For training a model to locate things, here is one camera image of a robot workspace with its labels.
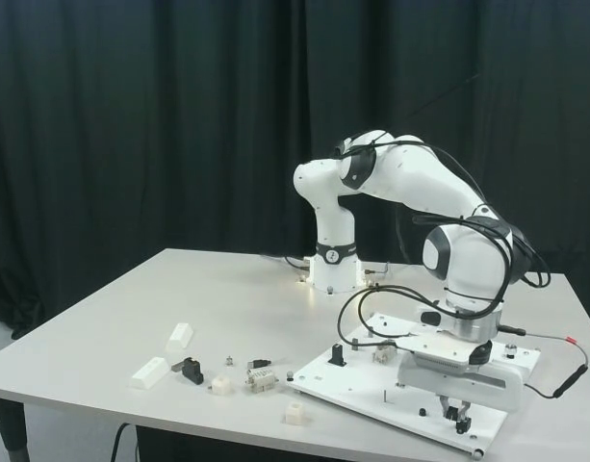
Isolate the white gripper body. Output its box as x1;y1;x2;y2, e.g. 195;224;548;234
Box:
396;352;524;403

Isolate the white task board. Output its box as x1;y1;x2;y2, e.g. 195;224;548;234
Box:
285;311;542;442

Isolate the beige metal waterproof plug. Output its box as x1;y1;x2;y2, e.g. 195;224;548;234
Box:
244;369;272;396

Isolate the black D-SUB plug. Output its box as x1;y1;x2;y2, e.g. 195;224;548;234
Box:
169;356;204;386

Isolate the white long holder block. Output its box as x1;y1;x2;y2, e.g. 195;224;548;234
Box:
165;321;195;355
127;355;173;390

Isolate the black curtain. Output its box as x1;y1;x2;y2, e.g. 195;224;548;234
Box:
0;0;590;341

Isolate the black table leg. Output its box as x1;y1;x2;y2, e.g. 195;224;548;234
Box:
0;396;26;462

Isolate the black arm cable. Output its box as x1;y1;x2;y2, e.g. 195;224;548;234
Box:
335;130;552;290

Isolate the black looping cable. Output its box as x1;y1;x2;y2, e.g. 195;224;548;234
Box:
337;285;450;348

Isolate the black base cable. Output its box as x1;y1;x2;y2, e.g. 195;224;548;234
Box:
281;254;316;271

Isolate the black cable under table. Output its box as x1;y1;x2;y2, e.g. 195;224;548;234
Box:
112;422;138;462

